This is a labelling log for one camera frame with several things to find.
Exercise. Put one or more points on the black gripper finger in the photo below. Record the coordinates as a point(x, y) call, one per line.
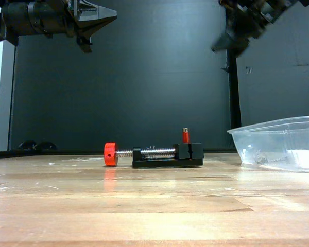
point(92, 28)
point(229, 42)
point(98, 13)

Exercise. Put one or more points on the clear plastic tub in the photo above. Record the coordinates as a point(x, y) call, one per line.
point(273, 133)

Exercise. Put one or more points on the black vise with red knob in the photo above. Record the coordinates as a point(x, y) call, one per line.
point(190, 154)

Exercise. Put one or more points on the small white block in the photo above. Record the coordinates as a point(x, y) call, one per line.
point(304, 157)

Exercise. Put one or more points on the black partition post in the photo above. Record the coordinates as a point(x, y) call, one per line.
point(234, 103)

